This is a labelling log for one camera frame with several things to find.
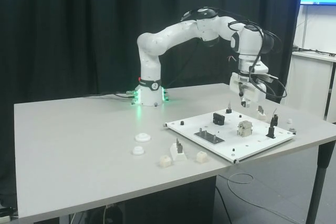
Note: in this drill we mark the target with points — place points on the white cabinet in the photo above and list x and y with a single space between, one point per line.
309 85

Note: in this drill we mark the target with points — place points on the white task board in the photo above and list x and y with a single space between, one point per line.
236 142

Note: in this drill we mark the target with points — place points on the white medium gear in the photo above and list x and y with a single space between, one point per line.
138 150

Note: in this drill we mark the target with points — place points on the thick metal square peg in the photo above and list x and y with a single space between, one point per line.
181 149

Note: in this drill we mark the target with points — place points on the long white peg holder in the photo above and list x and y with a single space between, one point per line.
179 156

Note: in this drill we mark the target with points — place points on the black curtain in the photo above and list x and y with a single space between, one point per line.
65 24

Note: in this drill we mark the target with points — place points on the black D-SUB plug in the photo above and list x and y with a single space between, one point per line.
274 120

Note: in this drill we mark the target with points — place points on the short white peg holder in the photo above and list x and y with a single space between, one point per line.
261 116

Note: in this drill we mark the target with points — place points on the white small gear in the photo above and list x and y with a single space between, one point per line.
289 121

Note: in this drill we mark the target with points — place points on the beige waterproof plug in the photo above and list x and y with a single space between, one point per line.
244 129

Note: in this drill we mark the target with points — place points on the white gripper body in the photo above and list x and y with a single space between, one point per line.
253 91

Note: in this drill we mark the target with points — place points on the black table leg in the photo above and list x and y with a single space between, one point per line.
321 169

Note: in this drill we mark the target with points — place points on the small white block holder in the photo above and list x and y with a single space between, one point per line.
165 161
201 157

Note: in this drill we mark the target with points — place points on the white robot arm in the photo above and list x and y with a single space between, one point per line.
162 37

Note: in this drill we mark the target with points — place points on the black USB plug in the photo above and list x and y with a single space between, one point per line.
270 131

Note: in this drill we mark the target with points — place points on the white large gear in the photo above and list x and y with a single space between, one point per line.
143 138

